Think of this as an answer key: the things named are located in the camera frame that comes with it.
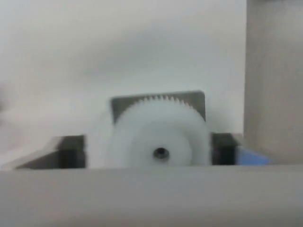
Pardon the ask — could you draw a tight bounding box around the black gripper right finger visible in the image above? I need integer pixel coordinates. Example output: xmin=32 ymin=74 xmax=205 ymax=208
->
xmin=209 ymin=132 xmax=273 ymax=166

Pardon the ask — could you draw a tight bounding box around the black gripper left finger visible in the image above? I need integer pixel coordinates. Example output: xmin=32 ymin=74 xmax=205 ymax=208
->
xmin=14 ymin=134 xmax=86 ymax=170

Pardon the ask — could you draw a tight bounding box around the white large gear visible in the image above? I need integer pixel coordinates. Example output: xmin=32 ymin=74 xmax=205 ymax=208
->
xmin=87 ymin=94 xmax=210 ymax=169

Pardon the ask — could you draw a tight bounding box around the white task board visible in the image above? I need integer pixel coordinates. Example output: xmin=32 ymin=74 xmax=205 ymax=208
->
xmin=0 ymin=0 xmax=248 ymax=169

